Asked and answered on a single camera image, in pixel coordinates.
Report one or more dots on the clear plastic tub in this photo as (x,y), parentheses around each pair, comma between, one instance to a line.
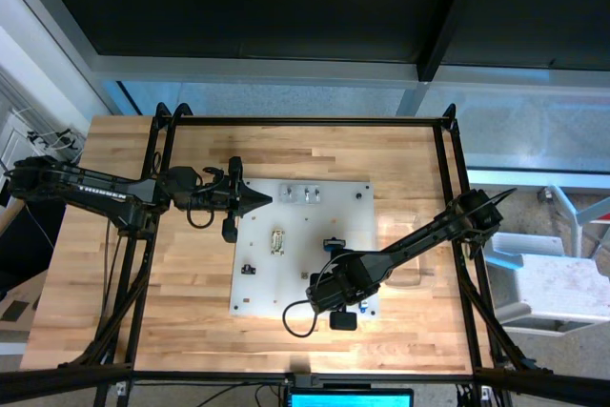
(395,235)

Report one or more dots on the white mounting board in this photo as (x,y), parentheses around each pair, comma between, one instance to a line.
(267,292)

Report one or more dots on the screen with blue edge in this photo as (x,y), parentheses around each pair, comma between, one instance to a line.
(348,400)

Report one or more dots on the brown cardboard sheet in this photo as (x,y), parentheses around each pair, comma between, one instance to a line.
(19,302)

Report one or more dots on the small black socket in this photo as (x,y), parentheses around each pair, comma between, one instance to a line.
(248,269)

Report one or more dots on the blue clamp with black cap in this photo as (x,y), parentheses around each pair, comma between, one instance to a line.
(331,245)

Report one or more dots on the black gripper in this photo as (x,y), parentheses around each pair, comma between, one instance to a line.
(344,322)
(229,230)

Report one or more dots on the black aluminium frame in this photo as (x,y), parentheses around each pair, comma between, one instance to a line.
(305,120)

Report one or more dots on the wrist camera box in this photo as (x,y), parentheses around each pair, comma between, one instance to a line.
(220,196)
(318,295)

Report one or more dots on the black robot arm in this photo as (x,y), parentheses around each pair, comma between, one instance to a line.
(419,237)
(95,190)

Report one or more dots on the grey metal chair frame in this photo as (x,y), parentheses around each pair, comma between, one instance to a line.
(567,207)

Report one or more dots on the thin metal post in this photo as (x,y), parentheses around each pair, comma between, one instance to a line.
(288,192)

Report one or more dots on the white plastic step stool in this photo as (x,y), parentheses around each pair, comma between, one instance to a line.
(562,283)

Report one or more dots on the beige connector housing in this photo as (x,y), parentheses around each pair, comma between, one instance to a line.
(278,241)

